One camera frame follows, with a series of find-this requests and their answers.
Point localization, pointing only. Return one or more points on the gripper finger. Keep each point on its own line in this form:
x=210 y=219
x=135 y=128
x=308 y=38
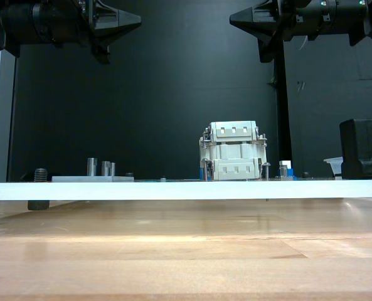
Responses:
x=254 y=19
x=116 y=35
x=120 y=19
x=259 y=34

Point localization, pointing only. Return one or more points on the beige connector plug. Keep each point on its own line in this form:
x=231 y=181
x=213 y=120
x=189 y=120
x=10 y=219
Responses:
x=232 y=131

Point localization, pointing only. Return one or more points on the beige connector socket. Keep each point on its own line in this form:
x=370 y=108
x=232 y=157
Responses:
x=232 y=169

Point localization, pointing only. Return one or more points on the small black connector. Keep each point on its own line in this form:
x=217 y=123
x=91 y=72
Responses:
x=361 y=147

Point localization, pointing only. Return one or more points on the grey metal plate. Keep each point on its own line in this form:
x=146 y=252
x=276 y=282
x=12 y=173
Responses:
x=79 y=179

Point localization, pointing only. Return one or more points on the clear plastic tub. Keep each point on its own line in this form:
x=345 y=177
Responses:
x=331 y=167

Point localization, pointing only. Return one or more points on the black set screw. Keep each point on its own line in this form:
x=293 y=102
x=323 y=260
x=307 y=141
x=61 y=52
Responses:
x=41 y=175

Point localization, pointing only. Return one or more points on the white task board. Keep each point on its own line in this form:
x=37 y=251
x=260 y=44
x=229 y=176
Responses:
x=185 y=191

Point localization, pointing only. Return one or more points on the black board foot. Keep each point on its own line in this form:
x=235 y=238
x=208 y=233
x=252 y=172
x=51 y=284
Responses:
x=38 y=205

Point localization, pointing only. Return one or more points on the black aluminium frame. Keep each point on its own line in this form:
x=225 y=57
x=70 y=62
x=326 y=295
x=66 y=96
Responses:
x=283 y=109

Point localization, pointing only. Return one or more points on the grey metal window frame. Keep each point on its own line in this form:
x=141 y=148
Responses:
x=0 y=125

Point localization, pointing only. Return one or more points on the silver metal post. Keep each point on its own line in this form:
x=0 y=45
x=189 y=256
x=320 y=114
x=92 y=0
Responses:
x=105 y=169
x=92 y=166

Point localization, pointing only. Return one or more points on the blue connector mount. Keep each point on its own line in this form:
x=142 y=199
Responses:
x=201 y=174

